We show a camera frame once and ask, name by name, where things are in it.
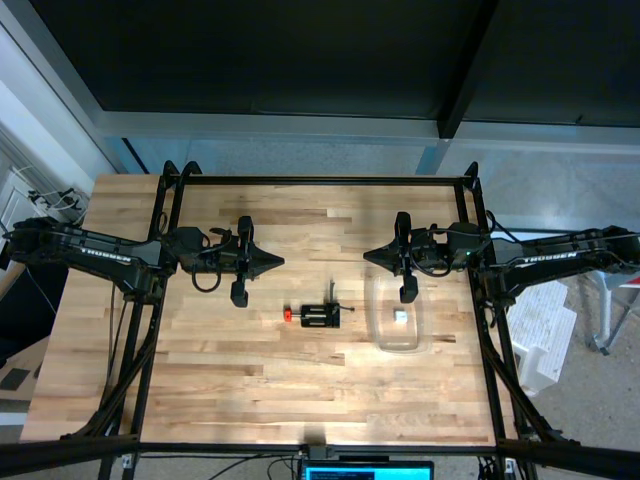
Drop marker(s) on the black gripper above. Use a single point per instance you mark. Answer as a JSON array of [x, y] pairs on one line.
[[220, 260], [430, 255]]

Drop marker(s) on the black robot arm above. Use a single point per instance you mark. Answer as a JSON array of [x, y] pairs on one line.
[[545, 260], [110, 255]]

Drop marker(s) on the small white block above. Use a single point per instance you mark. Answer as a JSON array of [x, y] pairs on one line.
[[400, 316]]

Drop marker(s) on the clear plastic tub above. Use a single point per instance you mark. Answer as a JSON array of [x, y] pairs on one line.
[[390, 335]]

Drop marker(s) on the black vise with red knob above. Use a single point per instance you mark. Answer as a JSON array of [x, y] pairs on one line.
[[332, 320]]

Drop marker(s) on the white foam block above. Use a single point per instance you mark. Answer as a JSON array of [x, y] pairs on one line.
[[540, 325]]

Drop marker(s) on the power strip with plugs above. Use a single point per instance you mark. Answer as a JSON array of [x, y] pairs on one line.
[[62, 200]]

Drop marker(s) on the laptop screen with blue edge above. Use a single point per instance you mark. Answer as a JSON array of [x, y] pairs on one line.
[[365, 472]]

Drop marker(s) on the grey metal stand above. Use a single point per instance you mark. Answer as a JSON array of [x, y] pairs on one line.
[[602, 320]]

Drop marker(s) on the large black case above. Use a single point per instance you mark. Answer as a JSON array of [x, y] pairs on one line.
[[25, 310]]

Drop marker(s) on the cardboard box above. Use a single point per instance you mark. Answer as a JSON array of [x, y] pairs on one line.
[[30, 357]]

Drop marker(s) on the small black table camera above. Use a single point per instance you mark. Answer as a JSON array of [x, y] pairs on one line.
[[316, 445]]

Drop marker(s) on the black partition post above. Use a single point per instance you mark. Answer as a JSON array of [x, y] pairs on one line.
[[465, 75]]

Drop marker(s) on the black aluminium table frame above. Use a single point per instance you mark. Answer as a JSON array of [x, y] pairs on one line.
[[60, 450]]

